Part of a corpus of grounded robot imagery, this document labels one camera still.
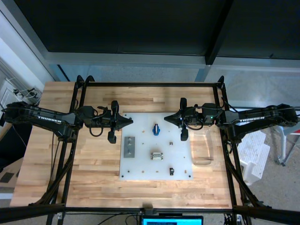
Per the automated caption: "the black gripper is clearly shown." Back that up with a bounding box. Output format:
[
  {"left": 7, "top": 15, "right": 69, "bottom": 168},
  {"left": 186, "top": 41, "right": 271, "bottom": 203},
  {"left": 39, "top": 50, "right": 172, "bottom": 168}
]
[
  {"left": 164, "top": 98, "right": 195, "bottom": 142},
  {"left": 105, "top": 100, "right": 134, "bottom": 144}
]

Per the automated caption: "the grey HAN10E connector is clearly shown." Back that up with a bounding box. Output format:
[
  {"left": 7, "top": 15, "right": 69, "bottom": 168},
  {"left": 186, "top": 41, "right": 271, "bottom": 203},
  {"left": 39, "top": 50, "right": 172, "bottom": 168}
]
[{"left": 150, "top": 152, "right": 164, "bottom": 162}]

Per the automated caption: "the grey metal plate with pegs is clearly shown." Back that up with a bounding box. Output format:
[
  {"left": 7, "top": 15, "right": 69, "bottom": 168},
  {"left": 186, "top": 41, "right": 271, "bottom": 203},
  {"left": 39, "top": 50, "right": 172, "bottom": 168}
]
[{"left": 123, "top": 135, "right": 136, "bottom": 158}]

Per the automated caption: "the clear plastic tub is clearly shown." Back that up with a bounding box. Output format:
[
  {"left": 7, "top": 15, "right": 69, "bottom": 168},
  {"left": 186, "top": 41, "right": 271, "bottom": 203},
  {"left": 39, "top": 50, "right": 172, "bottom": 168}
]
[{"left": 190, "top": 130, "right": 214, "bottom": 166}]

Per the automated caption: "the white plastic board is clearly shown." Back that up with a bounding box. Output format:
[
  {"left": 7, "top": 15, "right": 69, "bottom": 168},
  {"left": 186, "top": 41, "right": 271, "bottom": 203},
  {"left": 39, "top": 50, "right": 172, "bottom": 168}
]
[{"left": 119, "top": 112, "right": 195, "bottom": 181}]

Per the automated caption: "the white foam packaging block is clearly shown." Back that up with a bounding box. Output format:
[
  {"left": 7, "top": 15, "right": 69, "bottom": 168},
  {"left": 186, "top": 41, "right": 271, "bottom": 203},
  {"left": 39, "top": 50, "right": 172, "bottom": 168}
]
[{"left": 236, "top": 127, "right": 272, "bottom": 186}]

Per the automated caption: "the laptop with blue screen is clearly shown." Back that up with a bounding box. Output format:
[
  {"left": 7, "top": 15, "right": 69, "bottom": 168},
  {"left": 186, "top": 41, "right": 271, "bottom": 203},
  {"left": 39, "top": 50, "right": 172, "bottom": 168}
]
[{"left": 140, "top": 215, "right": 204, "bottom": 225}]

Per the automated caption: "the grey metal stand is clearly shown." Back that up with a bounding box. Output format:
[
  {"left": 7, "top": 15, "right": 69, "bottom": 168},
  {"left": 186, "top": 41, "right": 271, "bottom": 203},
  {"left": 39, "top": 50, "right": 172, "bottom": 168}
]
[{"left": 269, "top": 121, "right": 300, "bottom": 167}]

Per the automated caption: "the brown cardboard box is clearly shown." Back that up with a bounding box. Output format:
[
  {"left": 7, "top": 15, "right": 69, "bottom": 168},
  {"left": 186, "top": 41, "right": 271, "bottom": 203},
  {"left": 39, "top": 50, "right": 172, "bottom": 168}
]
[{"left": 0, "top": 157, "right": 24, "bottom": 195}]

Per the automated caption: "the black sleeved arm cable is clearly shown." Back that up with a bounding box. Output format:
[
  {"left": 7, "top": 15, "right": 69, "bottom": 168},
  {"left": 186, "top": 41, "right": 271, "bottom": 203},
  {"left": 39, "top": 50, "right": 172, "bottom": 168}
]
[{"left": 89, "top": 125, "right": 104, "bottom": 137}]

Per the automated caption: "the black metal rig frame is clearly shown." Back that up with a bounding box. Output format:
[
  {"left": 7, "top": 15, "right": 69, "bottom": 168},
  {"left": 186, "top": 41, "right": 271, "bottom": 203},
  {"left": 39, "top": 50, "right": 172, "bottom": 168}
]
[{"left": 0, "top": 74, "right": 300, "bottom": 225}]

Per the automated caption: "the black wall column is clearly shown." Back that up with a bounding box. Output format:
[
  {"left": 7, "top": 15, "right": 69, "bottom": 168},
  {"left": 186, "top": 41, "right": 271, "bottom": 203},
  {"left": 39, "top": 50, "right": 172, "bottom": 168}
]
[{"left": 204, "top": 0, "right": 235, "bottom": 66}]

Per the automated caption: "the black table camera mount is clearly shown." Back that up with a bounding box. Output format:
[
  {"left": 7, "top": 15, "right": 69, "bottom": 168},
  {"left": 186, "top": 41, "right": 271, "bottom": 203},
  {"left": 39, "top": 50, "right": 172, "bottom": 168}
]
[{"left": 140, "top": 203, "right": 157, "bottom": 215}]

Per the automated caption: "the white cable bundle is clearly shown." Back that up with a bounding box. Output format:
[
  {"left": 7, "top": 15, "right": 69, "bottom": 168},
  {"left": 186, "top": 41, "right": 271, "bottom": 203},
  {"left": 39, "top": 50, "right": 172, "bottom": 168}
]
[{"left": 9, "top": 79, "right": 40, "bottom": 100}]

